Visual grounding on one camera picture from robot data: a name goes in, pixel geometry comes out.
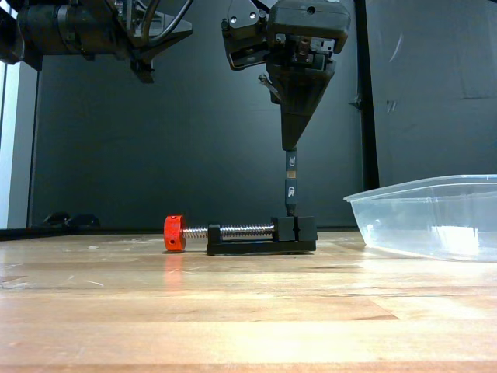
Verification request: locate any black vise with red knob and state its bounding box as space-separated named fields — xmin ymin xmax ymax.
xmin=162 ymin=214 xmax=318 ymax=256

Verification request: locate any black arched frame bracket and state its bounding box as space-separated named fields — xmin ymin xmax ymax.
xmin=66 ymin=212 xmax=101 ymax=228
xmin=41 ymin=211 xmax=71 ymax=227

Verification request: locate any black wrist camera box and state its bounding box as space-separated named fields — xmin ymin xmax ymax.
xmin=221 ymin=0 xmax=271 ymax=72

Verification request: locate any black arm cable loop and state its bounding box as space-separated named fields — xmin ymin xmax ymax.
xmin=141 ymin=0 xmax=196 ymax=40

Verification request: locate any clear plastic tub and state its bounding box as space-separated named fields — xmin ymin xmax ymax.
xmin=343 ymin=173 xmax=497 ymax=263

